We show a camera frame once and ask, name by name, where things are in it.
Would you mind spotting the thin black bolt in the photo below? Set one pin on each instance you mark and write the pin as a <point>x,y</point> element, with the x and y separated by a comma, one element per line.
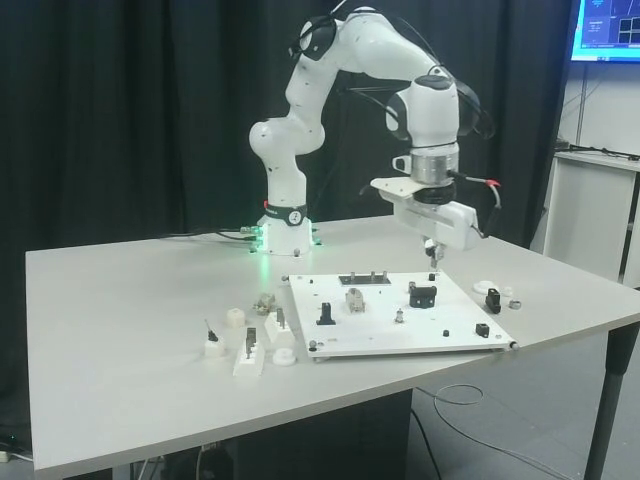
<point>212,336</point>

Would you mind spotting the small white peg holder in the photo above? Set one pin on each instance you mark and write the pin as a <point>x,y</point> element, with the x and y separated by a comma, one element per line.
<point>277,334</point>

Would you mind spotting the blue monitor screen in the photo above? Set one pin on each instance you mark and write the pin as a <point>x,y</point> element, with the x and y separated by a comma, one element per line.
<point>610,30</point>

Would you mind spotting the black curtains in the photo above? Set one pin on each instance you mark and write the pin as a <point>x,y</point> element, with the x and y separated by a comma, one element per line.
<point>100,125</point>

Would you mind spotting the small Ethernet plug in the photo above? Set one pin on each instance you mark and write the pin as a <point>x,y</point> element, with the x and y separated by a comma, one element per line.
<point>434,261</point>

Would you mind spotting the white flat mounting plate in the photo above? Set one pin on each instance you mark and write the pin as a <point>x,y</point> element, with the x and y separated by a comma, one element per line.
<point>392,186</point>

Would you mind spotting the large white peg holder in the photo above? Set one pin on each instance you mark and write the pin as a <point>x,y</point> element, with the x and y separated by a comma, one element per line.
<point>248,367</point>

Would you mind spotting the short metal square peg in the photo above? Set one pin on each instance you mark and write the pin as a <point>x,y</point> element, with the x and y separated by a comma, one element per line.
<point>281,317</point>

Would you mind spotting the white large gear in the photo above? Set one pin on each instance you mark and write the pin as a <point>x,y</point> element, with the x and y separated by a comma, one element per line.
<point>481,286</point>

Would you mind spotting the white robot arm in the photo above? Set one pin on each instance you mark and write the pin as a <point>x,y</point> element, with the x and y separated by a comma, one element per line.
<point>300,115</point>

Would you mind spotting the dark grey table leg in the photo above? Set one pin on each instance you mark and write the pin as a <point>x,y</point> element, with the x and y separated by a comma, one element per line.
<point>607,400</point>

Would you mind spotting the tall metal square peg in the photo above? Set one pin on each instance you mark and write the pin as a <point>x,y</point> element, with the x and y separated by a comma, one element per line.
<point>250,342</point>

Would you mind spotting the small metal plug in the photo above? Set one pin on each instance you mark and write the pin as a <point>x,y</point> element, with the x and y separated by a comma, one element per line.
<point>263,305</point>

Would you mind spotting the white medium gear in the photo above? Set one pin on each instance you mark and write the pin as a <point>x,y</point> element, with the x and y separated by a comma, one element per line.
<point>283,356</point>

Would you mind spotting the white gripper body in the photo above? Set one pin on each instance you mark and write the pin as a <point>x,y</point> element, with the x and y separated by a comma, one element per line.
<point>445,220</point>

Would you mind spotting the black D-SUB plug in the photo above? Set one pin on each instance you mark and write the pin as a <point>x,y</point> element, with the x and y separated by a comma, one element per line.
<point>493,300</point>

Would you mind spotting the white round holder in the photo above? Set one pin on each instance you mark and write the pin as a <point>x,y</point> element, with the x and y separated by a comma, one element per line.
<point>213,349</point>

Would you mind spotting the white task board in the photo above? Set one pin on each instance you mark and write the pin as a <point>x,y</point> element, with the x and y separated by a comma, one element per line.
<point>390,325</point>

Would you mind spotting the metal BNC plug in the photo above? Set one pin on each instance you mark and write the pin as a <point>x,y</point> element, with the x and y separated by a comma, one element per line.
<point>515,303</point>

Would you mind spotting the white cabinet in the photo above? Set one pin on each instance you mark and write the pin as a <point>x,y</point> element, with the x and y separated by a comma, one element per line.
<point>590,215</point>

